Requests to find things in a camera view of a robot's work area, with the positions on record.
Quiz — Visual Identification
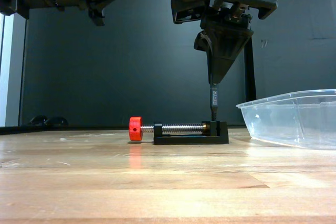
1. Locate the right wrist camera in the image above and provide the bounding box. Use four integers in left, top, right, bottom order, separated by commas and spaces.
170, 0, 208, 25

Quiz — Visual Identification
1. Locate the black clamp with red knob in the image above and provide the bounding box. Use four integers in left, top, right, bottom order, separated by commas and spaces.
128, 115, 230, 146

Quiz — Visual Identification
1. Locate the clear plastic container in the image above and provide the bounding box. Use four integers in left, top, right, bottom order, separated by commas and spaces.
235, 88, 336, 152

